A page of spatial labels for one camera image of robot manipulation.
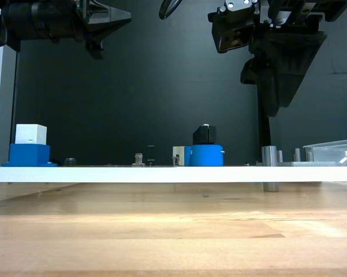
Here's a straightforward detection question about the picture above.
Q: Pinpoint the large metal cylinder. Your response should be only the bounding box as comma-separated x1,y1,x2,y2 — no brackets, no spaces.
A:
262,146,279,193

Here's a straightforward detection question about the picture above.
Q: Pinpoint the white taskboard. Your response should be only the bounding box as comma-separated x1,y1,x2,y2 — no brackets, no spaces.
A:
0,166,347,184

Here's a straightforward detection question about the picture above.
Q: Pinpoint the black block plug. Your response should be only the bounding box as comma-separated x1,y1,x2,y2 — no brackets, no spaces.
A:
192,123,217,145

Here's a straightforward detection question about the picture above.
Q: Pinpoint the blue round holder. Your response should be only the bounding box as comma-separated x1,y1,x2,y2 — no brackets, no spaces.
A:
184,144,226,167

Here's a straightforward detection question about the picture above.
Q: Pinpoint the grey metal plate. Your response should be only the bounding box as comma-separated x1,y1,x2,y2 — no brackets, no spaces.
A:
255,160,337,167

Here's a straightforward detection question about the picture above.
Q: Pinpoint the clear plastic tub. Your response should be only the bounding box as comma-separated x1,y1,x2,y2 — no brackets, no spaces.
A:
302,138,347,167

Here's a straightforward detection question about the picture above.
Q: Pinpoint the white connector housing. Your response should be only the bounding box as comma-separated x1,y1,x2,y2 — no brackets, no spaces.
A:
172,146,188,167

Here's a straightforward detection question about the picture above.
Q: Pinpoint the white cube block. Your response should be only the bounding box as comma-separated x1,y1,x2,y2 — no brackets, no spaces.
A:
15,123,48,145

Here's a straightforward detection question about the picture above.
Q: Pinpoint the blue square socket base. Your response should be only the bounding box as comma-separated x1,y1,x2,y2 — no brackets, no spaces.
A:
1,143,58,167

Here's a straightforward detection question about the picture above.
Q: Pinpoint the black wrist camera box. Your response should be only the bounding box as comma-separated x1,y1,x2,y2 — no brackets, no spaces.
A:
207,0,256,55

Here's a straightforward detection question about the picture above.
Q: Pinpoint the grey aluminium frame post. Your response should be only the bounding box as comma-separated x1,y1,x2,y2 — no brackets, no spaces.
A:
0,44,18,167

